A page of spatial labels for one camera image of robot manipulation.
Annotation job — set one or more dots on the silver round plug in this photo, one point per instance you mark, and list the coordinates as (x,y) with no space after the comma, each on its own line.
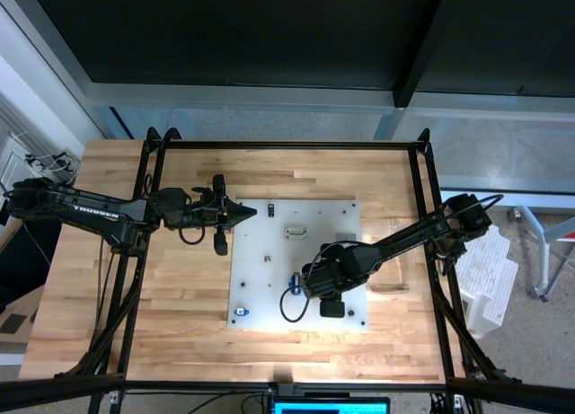
(296,279)

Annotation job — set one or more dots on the clear plastic tub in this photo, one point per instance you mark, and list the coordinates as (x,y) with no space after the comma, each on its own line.
(386,280)

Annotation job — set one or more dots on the small blue connector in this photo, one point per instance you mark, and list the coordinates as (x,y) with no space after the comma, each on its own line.
(241,311)

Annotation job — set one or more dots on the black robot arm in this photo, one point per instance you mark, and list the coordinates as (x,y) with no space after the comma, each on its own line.
(404,235)
(99,212)

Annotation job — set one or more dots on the white foam block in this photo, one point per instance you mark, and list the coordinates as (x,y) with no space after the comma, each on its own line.
(489,275)

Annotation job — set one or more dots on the beige connector housing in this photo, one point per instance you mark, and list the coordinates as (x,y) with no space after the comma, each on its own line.
(296,232)

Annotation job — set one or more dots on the white task board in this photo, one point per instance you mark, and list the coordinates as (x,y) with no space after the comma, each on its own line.
(260,306)

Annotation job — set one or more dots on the blue laptop screen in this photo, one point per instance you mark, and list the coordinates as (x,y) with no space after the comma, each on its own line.
(328,407)

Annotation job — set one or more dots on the grey metal stand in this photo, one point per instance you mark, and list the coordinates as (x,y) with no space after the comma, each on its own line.
(543,252)

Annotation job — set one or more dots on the blue clamp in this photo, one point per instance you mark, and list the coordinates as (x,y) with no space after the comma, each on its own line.
(291,284)

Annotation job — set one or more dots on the small black connector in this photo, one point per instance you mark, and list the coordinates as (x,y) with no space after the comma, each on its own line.
(270,209)

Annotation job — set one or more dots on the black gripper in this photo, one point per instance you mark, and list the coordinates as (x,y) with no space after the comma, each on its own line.
(220,243)
(332,308)

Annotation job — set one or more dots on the black table camera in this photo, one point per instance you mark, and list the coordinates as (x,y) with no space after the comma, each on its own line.
(285,387)

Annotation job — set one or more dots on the cardboard box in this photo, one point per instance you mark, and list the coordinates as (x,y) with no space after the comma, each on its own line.
(22,306)

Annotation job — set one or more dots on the black aluminium frame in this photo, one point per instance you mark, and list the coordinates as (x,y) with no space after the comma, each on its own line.
(287,145)

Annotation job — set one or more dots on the dark window pane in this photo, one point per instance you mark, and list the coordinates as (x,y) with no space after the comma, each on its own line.
(224,28)

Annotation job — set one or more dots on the grey metal plate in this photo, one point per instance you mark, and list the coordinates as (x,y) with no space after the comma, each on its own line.
(343,237)

